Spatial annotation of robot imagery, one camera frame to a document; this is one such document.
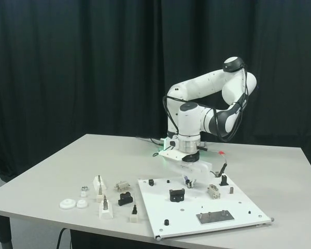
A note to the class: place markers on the white small gear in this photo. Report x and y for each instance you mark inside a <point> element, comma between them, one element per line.
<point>83,193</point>

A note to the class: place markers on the metal BNC plug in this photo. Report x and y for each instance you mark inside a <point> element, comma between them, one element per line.
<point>189,185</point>

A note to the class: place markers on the black curtain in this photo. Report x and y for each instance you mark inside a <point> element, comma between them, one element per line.
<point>67,64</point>

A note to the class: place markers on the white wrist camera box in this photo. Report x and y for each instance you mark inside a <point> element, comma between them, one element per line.
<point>172,143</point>

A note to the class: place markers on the grey table leg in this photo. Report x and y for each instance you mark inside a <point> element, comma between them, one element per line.
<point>2,230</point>

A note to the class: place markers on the white USB plug holder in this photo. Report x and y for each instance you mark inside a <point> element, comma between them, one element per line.
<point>134,218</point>

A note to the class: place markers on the white task board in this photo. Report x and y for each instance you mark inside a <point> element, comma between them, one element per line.
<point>210,205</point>

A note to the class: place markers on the beige waterproof plug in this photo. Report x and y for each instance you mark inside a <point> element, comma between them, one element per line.
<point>120,186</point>

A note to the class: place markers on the white medium gear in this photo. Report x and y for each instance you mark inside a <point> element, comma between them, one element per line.
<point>82,204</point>

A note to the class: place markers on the white large gear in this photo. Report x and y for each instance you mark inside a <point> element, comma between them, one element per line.
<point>67,203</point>

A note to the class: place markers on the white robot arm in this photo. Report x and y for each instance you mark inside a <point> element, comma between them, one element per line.
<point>210,83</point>

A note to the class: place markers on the metal round peg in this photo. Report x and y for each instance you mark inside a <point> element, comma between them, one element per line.
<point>99,178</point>
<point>100,190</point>

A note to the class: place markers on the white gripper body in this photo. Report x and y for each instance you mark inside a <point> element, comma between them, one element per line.
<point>198,169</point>

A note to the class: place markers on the black D-SUB plug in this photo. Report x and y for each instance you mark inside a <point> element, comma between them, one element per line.
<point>125,199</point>

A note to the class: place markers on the black USB plug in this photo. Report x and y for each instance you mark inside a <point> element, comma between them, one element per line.
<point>134,209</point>

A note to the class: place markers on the flat white mounting plate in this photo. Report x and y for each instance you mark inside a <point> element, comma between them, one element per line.
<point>175,155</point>

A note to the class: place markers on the long white peg holder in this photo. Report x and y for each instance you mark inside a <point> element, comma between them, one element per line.
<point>98,184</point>

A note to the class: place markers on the short white peg holder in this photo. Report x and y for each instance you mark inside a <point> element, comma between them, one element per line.
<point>105,213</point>

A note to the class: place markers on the metal hex nut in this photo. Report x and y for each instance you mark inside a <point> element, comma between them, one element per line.
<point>84,187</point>

